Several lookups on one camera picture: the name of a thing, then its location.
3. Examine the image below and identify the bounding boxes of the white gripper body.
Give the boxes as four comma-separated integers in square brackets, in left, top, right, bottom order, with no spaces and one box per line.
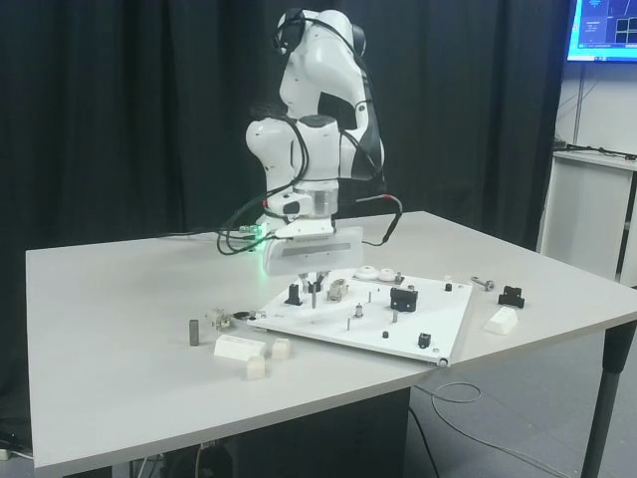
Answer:
[263,225,365,278]

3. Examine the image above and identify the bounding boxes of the long white peg holder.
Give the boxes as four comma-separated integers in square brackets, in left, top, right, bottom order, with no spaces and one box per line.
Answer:
[213,334,261,360]

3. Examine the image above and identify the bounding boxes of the flat white mounting plate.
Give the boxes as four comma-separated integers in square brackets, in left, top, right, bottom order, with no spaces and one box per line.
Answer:
[271,217,337,242]

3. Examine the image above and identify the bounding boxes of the white task board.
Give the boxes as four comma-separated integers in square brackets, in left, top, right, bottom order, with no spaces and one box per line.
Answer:
[247,266,474,369]

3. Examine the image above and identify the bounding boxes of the black box under table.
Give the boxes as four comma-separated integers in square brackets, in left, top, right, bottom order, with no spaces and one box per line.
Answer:
[127,385,415,478]

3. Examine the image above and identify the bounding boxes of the white holder with holes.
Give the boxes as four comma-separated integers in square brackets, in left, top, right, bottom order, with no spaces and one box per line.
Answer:
[484,307,521,336]

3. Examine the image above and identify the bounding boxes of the black D-SUB plug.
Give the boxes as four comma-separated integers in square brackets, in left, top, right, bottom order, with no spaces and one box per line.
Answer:
[498,284,529,310]

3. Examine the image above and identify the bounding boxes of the black curtains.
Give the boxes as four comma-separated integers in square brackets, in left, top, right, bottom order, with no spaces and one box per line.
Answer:
[0,0,567,442]

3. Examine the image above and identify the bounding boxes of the white cabinet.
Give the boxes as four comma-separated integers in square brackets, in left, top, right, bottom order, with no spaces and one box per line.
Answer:
[534,147,637,289]

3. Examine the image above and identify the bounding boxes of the dark table leg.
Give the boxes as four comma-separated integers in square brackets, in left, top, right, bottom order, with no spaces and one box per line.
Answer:
[598,318,637,478]

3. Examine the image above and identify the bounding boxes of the blue screen monitor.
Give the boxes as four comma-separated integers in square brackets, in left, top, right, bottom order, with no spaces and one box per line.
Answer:
[565,0,637,65]

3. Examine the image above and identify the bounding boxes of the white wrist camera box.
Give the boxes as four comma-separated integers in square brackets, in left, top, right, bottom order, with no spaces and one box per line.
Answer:
[267,192,307,217]

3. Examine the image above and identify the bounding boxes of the thin black rod on wire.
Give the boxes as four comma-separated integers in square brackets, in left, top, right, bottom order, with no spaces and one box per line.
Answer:
[361,192,405,248]

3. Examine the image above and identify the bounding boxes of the black looped wrist cable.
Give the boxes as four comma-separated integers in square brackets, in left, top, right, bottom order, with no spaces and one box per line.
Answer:
[215,192,281,258]

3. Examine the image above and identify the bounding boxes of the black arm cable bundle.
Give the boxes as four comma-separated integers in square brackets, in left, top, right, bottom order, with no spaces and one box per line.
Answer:
[270,5,390,200]

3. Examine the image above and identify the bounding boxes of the grey floor cable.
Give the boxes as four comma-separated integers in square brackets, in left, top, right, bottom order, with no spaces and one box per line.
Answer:
[408,380,505,478]

